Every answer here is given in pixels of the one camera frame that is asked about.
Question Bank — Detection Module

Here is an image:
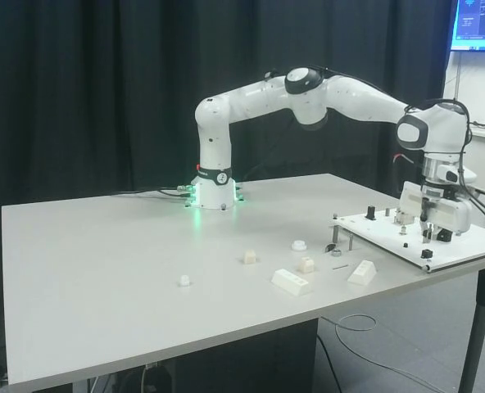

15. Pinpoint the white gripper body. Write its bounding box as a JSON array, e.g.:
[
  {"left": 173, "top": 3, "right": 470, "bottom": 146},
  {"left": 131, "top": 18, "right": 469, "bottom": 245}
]
[{"left": 398, "top": 180, "right": 474, "bottom": 237}]

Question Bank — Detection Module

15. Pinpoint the blue screen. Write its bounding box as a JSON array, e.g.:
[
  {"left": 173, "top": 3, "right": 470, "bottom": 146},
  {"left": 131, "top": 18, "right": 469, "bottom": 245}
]
[{"left": 450, "top": 0, "right": 485, "bottom": 52}]

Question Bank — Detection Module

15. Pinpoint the black table leg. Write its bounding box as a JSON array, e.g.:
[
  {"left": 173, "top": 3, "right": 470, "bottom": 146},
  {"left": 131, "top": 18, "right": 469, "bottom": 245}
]
[{"left": 465, "top": 265, "right": 485, "bottom": 393}]

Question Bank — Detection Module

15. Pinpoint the red wire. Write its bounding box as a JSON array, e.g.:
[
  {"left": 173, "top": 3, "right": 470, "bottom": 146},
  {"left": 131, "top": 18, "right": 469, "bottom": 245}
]
[{"left": 392, "top": 152, "right": 425, "bottom": 165}]

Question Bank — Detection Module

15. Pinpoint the grey floor cable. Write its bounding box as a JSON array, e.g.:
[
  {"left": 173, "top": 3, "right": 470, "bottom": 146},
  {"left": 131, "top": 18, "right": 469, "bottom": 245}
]
[{"left": 333, "top": 313, "right": 485, "bottom": 393}]

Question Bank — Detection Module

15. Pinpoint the white wedge holder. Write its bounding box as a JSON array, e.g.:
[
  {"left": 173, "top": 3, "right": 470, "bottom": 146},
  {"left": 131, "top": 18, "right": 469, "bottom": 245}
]
[{"left": 347, "top": 259, "right": 377, "bottom": 285}]

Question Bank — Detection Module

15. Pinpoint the black floor cable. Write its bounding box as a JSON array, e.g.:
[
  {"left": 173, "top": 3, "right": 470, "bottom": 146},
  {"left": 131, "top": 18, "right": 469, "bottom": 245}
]
[{"left": 315, "top": 333, "right": 350, "bottom": 393}]

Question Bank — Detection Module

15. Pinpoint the long white holder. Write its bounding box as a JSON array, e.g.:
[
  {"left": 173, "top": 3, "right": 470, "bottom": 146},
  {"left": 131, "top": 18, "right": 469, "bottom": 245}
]
[{"left": 270, "top": 268, "right": 313, "bottom": 296}]

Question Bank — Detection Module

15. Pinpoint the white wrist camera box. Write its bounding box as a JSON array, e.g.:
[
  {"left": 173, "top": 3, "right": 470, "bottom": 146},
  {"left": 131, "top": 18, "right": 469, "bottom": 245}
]
[{"left": 437, "top": 162, "right": 479, "bottom": 186}]

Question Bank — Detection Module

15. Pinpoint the black curtain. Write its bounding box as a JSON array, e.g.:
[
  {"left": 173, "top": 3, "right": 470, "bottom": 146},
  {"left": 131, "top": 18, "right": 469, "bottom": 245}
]
[{"left": 0, "top": 0, "right": 460, "bottom": 369}]

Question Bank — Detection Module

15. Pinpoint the white task board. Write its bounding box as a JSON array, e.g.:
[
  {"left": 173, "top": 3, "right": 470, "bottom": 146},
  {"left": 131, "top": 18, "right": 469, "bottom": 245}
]
[{"left": 332, "top": 204, "right": 485, "bottom": 274}]

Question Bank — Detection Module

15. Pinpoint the black base cable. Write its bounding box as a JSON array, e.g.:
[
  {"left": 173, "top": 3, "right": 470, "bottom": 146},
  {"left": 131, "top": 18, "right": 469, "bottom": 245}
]
[{"left": 117, "top": 186, "right": 197, "bottom": 200}]

